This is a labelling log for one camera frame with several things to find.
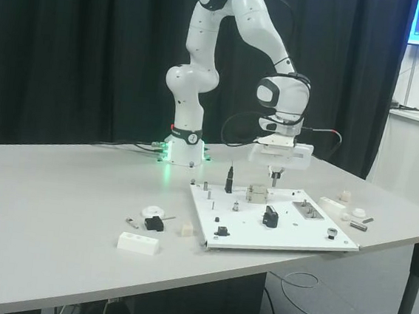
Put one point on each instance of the white three-hole peg holder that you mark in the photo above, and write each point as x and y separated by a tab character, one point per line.
138	244

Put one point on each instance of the white medium gear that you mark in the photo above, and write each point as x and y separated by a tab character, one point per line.
344	196

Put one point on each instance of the metal USB plug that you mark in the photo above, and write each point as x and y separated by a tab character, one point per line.
132	222

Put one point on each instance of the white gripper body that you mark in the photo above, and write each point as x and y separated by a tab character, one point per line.
298	156

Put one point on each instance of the dark metal square peg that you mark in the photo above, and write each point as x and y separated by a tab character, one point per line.
368	218

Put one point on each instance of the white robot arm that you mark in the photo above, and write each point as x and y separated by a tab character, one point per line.
201	52

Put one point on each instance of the thin metal peg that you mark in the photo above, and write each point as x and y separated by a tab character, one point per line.
170	218

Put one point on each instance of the white ribbed gear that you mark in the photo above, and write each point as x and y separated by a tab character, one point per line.
358	212

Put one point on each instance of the thick metal round peg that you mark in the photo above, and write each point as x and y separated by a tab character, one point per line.
358	226

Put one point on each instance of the small white plug holder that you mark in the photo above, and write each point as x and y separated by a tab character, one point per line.
185	229

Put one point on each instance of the black D-SUB plug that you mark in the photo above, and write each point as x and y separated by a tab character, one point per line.
154	223

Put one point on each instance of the white task board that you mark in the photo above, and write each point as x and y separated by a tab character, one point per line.
262	229

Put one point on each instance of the white cabinet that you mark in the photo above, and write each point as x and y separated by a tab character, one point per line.
413	162

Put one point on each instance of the white large gear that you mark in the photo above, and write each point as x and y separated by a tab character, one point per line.
152	211

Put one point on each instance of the black curtain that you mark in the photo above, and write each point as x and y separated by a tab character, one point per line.
74	58

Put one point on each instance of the black waterproof plug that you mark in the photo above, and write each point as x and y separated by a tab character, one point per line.
229	183

